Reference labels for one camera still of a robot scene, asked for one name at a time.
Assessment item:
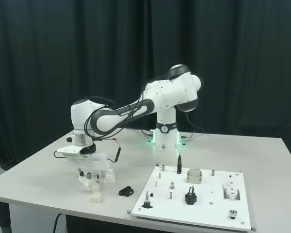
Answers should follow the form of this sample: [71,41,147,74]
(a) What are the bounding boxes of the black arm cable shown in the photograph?
[83,77,159,143]

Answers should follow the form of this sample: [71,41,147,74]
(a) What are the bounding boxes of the black table leg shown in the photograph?
[0,200,11,233]

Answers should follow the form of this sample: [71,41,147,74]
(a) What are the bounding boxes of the black base cable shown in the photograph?
[186,112,210,135]

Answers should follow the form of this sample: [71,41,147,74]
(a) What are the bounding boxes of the black USB plug with cable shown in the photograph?
[176,147,183,174]

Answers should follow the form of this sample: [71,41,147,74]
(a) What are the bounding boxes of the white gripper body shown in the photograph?
[67,153,112,171]

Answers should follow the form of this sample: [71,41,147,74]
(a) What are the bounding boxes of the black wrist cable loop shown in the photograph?
[53,150,69,159]

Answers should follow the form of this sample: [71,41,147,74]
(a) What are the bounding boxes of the black D-SUB plug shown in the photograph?
[118,186,135,196]

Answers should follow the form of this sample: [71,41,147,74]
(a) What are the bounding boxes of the black cable under table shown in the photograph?
[54,213,64,233]

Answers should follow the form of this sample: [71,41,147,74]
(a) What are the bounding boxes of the metal waterproof plug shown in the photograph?
[141,190,153,208]

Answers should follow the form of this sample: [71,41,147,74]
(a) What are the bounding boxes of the thin black rod with wire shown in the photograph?
[105,138,122,164]

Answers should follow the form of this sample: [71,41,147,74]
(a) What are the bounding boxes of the black curtain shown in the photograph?
[0,0,291,168]

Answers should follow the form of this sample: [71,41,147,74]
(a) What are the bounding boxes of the white task board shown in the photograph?
[130,166,254,225]

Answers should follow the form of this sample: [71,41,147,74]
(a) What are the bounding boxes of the black Ethernet plug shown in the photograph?
[184,186,197,206]

